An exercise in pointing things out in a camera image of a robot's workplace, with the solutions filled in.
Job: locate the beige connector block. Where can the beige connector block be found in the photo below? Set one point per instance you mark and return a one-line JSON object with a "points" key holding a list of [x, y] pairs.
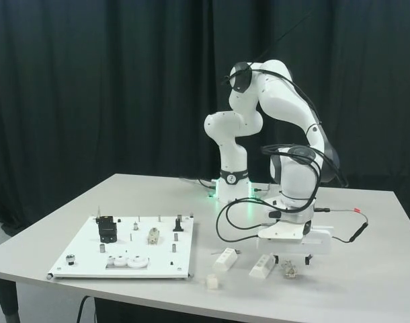
{"points": [[153, 236]]}

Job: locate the thin metal pin black base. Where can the thin metal pin black base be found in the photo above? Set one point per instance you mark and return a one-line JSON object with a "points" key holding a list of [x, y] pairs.
{"points": [[98, 212]]}

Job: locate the small metal peg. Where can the small metal peg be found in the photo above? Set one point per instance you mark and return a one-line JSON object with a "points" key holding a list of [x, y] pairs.
{"points": [[180, 215], [174, 247]]}

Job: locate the white small gear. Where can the white small gear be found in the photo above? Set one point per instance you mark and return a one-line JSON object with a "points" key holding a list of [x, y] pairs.
{"points": [[109, 261]]}

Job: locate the metal round peg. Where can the metal round peg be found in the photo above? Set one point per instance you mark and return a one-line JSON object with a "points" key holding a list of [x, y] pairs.
{"points": [[102, 248]]}

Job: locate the metal BNC plug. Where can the metal BNC plug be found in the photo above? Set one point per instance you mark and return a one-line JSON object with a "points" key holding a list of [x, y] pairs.
{"points": [[135, 225]]}

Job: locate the black D-SUB plug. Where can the black D-SUB plug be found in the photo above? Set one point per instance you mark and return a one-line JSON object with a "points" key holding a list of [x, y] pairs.
{"points": [[107, 232]]}

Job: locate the white holder block with holes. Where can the white holder block with holes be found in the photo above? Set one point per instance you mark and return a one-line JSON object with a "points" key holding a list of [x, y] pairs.
{"points": [[224, 259], [262, 266]]}

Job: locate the white large gear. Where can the white large gear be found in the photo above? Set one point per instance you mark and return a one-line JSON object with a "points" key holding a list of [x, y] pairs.
{"points": [[136, 261]]}

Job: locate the flat white mounting plate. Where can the flat white mounting plate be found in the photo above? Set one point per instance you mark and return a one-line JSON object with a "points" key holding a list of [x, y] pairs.
{"points": [[280, 230]]}

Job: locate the metal plug with clear body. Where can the metal plug with clear body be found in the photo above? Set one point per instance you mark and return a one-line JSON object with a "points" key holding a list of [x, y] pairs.
{"points": [[290, 270]]}

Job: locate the black curtain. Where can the black curtain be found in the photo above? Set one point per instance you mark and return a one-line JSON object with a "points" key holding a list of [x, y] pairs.
{"points": [[90, 84]]}

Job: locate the black upright plug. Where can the black upright plug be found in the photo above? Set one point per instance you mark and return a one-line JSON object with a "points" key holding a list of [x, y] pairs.
{"points": [[178, 226]]}

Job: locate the white medium gear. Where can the white medium gear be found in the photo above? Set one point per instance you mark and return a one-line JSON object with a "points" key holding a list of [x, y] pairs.
{"points": [[119, 261]]}

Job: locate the small white cube holder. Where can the small white cube holder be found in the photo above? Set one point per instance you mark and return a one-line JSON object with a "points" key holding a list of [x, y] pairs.
{"points": [[213, 282]]}

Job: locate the white task board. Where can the white task board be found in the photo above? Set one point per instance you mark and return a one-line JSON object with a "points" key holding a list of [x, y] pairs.
{"points": [[90, 266]]}

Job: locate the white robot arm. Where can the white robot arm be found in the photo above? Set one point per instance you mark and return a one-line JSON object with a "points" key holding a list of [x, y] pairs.
{"points": [[282, 101]]}

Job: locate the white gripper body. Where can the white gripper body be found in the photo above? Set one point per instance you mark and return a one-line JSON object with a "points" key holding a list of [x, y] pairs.
{"points": [[317, 243]]}

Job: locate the metal bolt with black collar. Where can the metal bolt with black collar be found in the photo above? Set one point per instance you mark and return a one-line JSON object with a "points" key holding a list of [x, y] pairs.
{"points": [[71, 259]]}

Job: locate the grey table leg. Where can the grey table leg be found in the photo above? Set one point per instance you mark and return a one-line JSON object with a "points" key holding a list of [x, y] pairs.
{"points": [[5, 299]]}

